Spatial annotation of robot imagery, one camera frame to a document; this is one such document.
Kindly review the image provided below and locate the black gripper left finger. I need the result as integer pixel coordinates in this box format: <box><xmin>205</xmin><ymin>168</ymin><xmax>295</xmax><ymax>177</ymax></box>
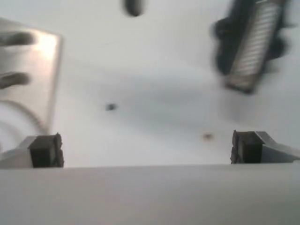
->
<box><xmin>0</xmin><ymin>132</ymin><xmax>65</xmax><ymax>169</ymax></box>

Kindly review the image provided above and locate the white task board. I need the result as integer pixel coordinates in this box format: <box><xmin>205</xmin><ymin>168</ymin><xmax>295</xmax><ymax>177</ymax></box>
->
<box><xmin>0</xmin><ymin>0</ymin><xmax>300</xmax><ymax>168</ymax></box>

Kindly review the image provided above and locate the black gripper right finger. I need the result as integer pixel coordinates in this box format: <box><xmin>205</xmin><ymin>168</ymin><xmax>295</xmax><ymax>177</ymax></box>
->
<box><xmin>230</xmin><ymin>129</ymin><xmax>300</xmax><ymax>165</ymax></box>

